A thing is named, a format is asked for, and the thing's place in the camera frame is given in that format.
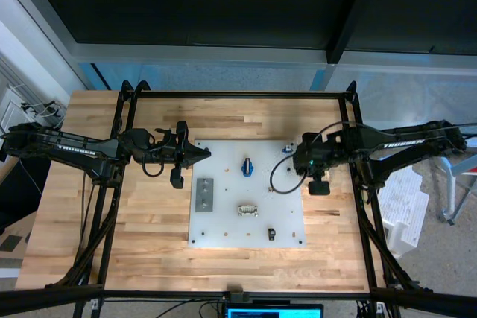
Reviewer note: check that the laptop screen with blue edge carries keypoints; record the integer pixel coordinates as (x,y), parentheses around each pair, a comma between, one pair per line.
(272,311)

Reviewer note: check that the grey window ledge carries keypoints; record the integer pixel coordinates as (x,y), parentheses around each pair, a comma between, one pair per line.
(205,51)

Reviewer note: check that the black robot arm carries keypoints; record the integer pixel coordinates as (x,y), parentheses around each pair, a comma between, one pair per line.
(74,148)
(402,144)

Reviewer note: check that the blue clamp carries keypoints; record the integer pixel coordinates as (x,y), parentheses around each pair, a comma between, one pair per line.
(246,168)

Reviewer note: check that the beige multi-pin connector housing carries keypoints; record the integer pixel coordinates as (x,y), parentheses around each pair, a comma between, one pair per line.
(247,210)

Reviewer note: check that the small silver socket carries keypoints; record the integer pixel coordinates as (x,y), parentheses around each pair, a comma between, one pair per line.
(271,188)

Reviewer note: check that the white and blue socket block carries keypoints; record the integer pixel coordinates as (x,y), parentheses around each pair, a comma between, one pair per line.
(287,149)

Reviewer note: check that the black aluminium frame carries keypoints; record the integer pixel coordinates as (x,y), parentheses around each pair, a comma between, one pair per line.
(238,94)

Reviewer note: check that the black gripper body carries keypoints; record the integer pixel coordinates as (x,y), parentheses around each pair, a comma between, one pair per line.
(319,188)
(182,154)

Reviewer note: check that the black wall post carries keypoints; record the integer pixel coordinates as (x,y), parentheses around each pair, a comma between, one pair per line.
(346,9)

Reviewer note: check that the grey metal plate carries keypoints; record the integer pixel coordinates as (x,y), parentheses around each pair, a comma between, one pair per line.
(199,206)

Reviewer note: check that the black table-level camera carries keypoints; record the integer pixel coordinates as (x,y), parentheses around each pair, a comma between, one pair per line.
(234,292)

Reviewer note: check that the flat brown cardboard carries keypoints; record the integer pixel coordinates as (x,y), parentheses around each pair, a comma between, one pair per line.
(15,236)

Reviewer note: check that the grey metal chair frame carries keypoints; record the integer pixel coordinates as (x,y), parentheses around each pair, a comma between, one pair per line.
(451,191)

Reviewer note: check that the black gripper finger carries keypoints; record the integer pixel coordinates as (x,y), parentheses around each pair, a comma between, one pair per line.
(195,149)
(195,158)

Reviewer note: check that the black USB port holder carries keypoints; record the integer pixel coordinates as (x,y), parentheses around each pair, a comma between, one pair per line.
(272,234)

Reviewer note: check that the white task board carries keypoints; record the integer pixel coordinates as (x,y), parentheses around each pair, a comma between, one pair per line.
(231,221)

